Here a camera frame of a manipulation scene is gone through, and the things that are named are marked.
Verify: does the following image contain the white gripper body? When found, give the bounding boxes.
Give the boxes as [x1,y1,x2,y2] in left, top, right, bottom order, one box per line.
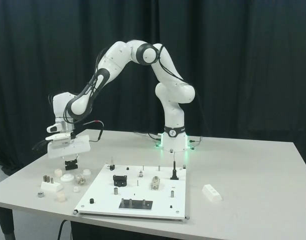
[46,134,92,160]

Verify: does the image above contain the flat white mounting plate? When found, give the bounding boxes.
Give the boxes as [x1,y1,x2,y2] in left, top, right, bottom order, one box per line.
[44,132,73,142]

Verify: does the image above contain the white large gear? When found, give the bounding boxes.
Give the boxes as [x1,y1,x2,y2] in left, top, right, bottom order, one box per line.
[60,173,75,184]

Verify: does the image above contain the beige rectangular plug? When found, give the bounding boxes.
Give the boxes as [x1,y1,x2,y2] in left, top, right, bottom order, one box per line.
[74,174,87,186]

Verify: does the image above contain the white peg holder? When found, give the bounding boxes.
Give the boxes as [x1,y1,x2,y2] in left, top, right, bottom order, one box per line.
[40,178,64,193]

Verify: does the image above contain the white task board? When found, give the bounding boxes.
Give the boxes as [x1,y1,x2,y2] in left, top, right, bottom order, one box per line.
[73,163,191,221]

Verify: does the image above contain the black box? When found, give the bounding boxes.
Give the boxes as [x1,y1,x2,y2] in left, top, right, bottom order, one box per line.
[70,220,219,240]

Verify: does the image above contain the dark grey table leg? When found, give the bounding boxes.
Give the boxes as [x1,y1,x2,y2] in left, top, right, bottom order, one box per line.
[0,205,15,240]

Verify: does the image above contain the tall black plug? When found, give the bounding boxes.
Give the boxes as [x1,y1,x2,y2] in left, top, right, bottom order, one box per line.
[169,152,180,181]

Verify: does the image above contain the black curtain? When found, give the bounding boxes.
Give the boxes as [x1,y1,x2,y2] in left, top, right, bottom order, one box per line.
[0,0,306,173]

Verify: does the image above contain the white holder with holes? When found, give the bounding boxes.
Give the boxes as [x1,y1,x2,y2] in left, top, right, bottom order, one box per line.
[201,184,223,202]

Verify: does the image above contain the silver wrist ring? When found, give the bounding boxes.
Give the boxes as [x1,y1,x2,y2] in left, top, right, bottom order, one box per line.
[60,122,75,134]

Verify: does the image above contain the small white camera box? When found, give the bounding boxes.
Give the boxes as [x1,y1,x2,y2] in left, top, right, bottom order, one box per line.
[46,123,63,134]

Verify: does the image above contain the black camera cable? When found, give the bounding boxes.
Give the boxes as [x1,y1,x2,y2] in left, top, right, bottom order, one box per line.
[31,139,50,151]

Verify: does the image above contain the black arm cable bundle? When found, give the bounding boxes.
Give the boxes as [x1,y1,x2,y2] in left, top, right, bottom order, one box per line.
[62,44,184,126]

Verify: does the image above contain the thick black cable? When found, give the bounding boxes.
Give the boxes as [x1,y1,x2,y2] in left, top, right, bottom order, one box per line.
[58,219,69,240]

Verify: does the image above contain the black base cable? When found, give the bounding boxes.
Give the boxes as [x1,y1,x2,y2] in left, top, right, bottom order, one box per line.
[132,130,164,141]
[189,135,203,146]

